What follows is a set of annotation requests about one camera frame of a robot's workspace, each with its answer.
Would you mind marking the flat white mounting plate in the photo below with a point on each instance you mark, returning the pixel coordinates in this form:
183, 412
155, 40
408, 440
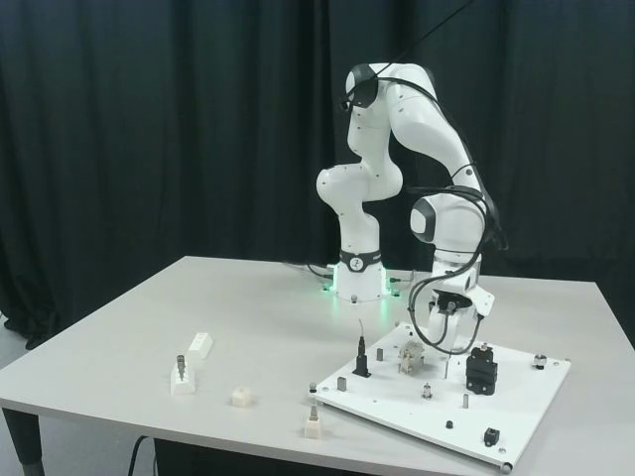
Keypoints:
482, 301

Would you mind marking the beige connector block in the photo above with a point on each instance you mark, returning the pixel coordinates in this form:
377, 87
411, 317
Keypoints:
411, 359

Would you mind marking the thin metal square peg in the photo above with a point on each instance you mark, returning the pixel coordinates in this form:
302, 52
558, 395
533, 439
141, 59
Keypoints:
447, 367

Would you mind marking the black controller box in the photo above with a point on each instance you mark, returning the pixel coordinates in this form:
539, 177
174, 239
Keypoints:
223, 461

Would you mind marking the white task board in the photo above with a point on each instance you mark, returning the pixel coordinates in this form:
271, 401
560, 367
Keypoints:
421, 416

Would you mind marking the long white empty holder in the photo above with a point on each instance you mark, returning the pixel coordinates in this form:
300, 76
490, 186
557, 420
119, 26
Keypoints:
201, 344

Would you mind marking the round metal black connector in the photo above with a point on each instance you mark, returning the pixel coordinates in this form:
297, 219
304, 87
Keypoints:
539, 362

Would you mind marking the black table leg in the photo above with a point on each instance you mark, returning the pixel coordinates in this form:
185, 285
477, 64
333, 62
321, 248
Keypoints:
22, 446

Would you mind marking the white bolt holder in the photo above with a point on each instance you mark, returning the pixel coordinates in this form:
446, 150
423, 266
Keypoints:
313, 429

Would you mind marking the metal BNC plug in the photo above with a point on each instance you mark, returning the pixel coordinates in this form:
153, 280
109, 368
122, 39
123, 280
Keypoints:
427, 392

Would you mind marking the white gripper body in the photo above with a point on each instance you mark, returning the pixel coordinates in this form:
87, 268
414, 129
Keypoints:
459, 334

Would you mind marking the black curtain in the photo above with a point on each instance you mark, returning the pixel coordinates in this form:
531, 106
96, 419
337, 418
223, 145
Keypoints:
149, 124

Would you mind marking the white round peg holder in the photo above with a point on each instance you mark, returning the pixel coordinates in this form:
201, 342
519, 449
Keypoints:
183, 386

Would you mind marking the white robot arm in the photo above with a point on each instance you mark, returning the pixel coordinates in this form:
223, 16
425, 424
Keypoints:
429, 119

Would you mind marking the thick metal round peg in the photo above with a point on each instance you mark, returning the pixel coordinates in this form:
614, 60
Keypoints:
180, 361

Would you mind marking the metal bolt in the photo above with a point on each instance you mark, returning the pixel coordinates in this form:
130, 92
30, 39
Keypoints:
314, 412

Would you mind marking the small white cube holder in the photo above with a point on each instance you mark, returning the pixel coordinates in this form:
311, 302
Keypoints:
244, 397

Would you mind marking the large metal square peg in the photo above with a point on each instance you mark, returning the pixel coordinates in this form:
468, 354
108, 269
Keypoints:
342, 386

